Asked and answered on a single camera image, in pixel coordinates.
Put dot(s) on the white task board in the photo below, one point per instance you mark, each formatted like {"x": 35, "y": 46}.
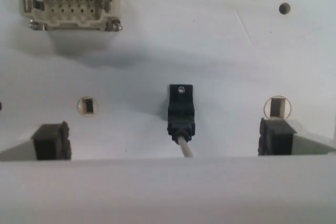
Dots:
{"x": 215, "y": 51}

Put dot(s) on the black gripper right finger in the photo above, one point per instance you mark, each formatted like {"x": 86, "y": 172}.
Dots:
{"x": 275, "y": 140}

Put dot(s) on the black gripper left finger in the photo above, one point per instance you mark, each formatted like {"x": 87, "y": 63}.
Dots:
{"x": 51, "y": 142}

